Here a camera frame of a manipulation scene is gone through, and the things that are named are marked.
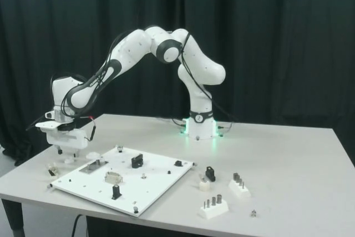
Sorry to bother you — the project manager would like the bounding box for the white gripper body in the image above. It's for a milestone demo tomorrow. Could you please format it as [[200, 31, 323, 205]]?
[[45, 128, 90, 150]]

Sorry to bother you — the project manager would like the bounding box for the clear Ethernet plug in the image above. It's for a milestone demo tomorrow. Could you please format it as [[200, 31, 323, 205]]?
[[45, 164, 60, 179]]

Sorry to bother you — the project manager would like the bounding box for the thin black rod red tag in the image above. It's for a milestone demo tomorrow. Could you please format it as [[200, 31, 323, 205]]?
[[83, 114, 98, 142]]

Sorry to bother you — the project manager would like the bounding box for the white task board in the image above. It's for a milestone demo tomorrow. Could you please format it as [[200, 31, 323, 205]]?
[[50, 145, 195, 217]]

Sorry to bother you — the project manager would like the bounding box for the black table leg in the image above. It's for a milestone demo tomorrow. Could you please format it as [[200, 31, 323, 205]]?
[[0, 198, 24, 237]]

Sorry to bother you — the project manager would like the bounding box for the black D-SUB plug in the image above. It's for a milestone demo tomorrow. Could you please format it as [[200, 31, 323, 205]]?
[[205, 165, 217, 181]]

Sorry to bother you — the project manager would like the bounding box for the white round peg holder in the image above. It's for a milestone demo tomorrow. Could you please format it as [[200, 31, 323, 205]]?
[[197, 200, 231, 219]]

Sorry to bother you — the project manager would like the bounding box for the white square peg holder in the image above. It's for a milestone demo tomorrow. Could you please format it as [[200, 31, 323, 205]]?
[[227, 179, 252, 198]]

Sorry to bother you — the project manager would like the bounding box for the black curtain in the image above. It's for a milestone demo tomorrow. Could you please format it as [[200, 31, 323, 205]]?
[[0, 0, 355, 167]]

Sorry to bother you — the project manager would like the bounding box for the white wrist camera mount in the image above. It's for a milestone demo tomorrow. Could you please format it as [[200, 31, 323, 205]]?
[[35, 109, 81, 132]]

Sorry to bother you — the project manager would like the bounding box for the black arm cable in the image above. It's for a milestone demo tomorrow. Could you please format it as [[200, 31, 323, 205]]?
[[61, 30, 236, 137]]

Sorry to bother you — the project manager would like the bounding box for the black cable under table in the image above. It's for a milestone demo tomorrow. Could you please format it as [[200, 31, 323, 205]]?
[[72, 214, 87, 237]]

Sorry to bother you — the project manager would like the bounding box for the black base cable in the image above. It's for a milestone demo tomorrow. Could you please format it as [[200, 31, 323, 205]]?
[[169, 117, 190, 127]]

